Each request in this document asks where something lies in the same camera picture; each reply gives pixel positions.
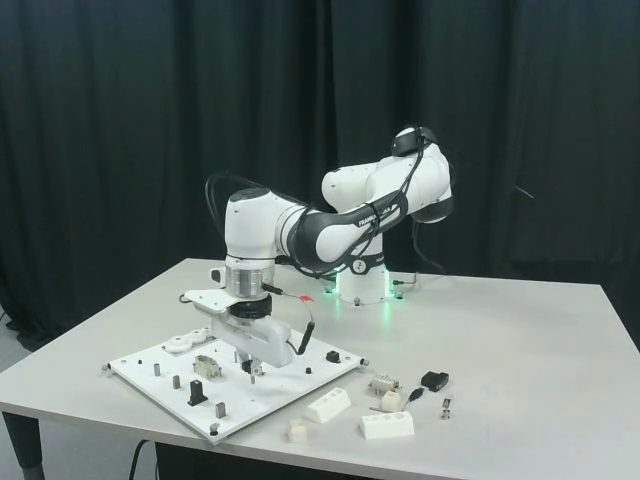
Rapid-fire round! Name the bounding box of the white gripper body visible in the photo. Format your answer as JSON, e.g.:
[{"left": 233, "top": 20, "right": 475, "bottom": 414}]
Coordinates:
[{"left": 209, "top": 315, "right": 293, "bottom": 370}]

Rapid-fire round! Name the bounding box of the flat white wrist plate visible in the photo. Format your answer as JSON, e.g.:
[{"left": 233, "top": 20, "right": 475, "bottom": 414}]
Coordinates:
[{"left": 179, "top": 288, "right": 239, "bottom": 320}]

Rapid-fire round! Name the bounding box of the black curtain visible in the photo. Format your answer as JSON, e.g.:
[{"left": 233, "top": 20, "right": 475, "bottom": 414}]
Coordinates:
[{"left": 0, "top": 0, "right": 640, "bottom": 346}]

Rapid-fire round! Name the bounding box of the black wrist band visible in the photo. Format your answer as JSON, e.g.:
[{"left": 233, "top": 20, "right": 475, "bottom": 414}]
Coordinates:
[{"left": 229, "top": 297, "right": 274, "bottom": 322}]

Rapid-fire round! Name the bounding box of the black cable under table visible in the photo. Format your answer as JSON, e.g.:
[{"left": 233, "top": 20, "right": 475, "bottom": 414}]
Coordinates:
[{"left": 132, "top": 439, "right": 151, "bottom": 480}]

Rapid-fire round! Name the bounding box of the black D-SUB plug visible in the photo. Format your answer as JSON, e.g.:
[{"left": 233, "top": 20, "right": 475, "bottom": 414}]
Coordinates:
[{"left": 421, "top": 370, "right": 450, "bottom": 392}]

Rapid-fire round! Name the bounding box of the long white holder with holes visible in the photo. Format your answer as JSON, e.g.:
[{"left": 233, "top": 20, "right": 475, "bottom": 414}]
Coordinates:
[
  {"left": 303, "top": 387, "right": 350, "bottom": 424},
  {"left": 358, "top": 410, "right": 417, "bottom": 441}
]

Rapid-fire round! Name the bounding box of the small white block holder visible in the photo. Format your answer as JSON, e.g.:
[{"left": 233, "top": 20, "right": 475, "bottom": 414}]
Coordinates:
[{"left": 287, "top": 418, "right": 312, "bottom": 444}]

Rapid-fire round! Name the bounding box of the white task board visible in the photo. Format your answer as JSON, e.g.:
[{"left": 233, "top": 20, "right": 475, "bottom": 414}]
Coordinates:
[{"left": 102, "top": 327, "right": 373, "bottom": 444}]

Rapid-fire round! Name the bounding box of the dark table leg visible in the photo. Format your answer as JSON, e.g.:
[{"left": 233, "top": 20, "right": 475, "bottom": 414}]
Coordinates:
[{"left": 2, "top": 410, "right": 40, "bottom": 480}]

